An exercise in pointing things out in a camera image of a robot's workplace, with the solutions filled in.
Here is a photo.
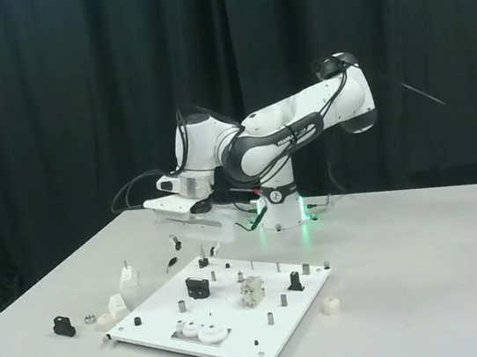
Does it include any grey cable with connector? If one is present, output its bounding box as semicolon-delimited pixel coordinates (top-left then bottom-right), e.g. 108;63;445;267
305;191;350;213

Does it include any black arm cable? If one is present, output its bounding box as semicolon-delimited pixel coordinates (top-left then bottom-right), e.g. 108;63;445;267
168;51;372;174

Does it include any black camera cable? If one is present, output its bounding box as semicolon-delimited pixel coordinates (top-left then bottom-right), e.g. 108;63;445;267
106;165;190;215

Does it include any black curtain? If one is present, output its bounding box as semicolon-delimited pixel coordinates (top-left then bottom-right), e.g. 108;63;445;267
0;0;477;313

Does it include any thin black cable tie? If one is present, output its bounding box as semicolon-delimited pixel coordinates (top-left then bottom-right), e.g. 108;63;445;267
377;64;447;114

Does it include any white task board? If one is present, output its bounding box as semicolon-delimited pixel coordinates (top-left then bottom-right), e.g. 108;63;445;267
93;236;345;357

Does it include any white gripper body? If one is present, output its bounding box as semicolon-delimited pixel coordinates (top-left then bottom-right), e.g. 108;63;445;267
152;204;238;254

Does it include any white medium gear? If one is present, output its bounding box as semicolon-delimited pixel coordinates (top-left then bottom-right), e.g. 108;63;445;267
182;321;203;339

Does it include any white large gear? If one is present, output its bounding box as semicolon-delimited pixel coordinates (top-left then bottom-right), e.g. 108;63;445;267
196;321;230;347

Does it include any white round holder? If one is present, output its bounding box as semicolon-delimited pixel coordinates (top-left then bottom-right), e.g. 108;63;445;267
94;312;116;333

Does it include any black D-SUB plug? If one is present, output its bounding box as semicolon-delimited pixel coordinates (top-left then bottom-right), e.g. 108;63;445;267
50;313;77;339

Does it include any white cube holder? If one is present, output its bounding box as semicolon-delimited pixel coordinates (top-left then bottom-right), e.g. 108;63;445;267
320;294;344;317

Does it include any white square peg holder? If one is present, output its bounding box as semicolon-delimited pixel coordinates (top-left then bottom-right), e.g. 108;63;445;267
116;266;141;290

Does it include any white small block holder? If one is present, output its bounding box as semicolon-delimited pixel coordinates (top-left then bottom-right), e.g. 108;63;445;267
105;292;128;317

